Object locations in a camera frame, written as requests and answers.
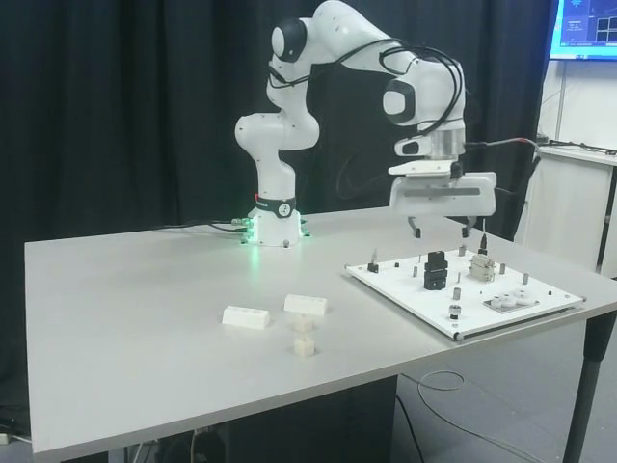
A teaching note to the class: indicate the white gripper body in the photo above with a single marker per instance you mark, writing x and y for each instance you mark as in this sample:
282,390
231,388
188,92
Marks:
443,202

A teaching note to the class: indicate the metal bolt with black base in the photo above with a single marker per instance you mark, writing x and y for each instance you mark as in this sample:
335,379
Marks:
453,312

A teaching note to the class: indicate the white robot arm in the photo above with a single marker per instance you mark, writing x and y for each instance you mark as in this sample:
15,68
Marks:
275,178

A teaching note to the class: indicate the beige metal connector block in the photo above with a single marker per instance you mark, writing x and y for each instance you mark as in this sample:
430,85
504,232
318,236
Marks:
482,269

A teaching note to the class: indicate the flat white mounting plate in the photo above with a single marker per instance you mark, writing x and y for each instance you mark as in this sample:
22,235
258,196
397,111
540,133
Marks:
419,168

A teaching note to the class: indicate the black D-SUB plug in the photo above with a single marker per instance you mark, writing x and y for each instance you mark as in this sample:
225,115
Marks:
435,272

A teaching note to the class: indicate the black plug with grey stem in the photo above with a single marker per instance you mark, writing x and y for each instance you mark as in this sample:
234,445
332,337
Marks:
372,265

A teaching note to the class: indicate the white task board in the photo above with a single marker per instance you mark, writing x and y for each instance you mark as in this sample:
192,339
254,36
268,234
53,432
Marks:
400,289

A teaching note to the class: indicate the white medium gear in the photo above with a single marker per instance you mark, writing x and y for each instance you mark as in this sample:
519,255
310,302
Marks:
507,301

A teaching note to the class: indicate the white large gear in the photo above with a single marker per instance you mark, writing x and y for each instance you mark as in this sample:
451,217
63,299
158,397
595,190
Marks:
525,295

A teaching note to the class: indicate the white cabinet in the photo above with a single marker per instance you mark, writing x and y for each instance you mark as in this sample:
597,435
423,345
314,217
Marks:
569,207

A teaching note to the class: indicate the long white holder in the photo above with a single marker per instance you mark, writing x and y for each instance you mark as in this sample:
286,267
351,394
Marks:
246,317
306,305

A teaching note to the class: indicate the dark grey table leg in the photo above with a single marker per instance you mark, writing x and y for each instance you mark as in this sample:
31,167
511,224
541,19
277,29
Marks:
585,376

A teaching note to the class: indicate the blue screen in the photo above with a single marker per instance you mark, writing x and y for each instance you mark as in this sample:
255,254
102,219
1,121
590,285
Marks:
585,29

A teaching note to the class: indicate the black curtain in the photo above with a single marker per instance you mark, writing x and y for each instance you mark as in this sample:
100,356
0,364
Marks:
96,96

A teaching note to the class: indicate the white power strip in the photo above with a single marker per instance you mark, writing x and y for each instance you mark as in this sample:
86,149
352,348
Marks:
4,438

